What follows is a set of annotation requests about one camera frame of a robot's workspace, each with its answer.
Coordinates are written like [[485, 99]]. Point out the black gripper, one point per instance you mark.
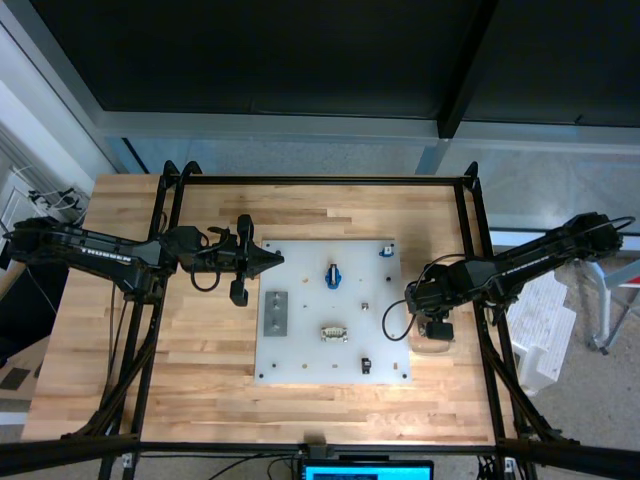
[[441, 331], [244, 225]]

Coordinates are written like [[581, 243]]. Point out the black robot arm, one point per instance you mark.
[[550, 250], [100, 252]]

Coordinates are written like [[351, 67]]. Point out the beige connector hub with screws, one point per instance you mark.
[[334, 334]]

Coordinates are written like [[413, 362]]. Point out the clear plastic tub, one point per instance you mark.
[[420, 345]]

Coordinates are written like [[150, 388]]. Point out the grey metal plate with pegs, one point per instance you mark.
[[280, 320]]

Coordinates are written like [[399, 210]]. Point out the large blue holder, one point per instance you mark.
[[330, 281]]

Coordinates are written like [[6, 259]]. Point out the black plastic block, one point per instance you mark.
[[366, 365]]

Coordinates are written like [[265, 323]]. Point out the small blue clamp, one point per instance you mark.
[[385, 255]]

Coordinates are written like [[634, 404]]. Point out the white plastic board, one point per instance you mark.
[[300, 350]]

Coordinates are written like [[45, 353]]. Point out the white foam packaging block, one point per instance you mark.
[[542, 325]]

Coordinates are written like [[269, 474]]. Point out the laptop with blue screen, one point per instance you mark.
[[365, 472]]

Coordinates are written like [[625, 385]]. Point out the grey metal stand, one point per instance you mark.
[[602, 300]]

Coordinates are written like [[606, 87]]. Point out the brown cardboard box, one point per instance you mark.
[[30, 360]]

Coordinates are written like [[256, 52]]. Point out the black metal rig frame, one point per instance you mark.
[[320, 180]]

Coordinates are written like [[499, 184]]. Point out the silver frame bracket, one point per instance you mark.
[[128, 460], [510, 465]]

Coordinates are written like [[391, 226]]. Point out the black table camera mount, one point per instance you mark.
[[316, 445]]

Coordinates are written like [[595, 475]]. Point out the black wall column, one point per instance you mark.
[[459, 90]]

